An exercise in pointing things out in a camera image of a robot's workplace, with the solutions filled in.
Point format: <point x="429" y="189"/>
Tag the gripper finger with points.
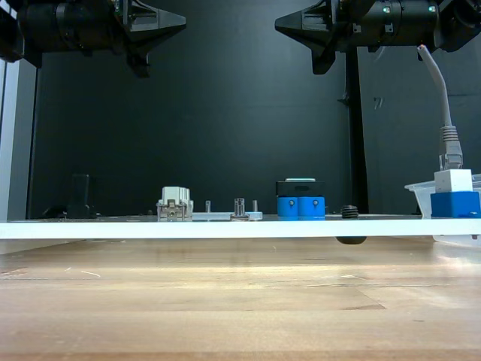
<point x="308" y="24"/>
<point x="139" y="56"/>
<point x="323" y="56"/>
<point x="161" y="20"/>

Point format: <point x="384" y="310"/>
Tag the black frame post with bracket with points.
<point x="357" y="131"/>

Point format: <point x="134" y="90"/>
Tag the blue mount block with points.
<point x="288" y="207"/>
<point x="312" y="207"/>

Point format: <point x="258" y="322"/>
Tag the clear plastic tub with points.
<point x="421" y="195"/>

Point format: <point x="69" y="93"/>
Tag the metal standoff connector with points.
<point x="239" y="208"/>

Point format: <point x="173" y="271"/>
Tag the black box housing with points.
<point x="300" y="189"/>

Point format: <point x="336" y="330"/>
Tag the white socket block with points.
<point x="452" y="182"/>

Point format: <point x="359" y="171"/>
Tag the silver plate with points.
<point x="300" y="179"/>

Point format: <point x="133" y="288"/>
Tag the black rubber foot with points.
<point x="351" y="240"/>

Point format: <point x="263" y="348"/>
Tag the white mounting board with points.
<point x="112" y="229"/>

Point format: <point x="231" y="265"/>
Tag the blue socket base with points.
<point x="456" y="205"/>

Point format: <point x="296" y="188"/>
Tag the black bracket block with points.
<point x="80" y="195"/>

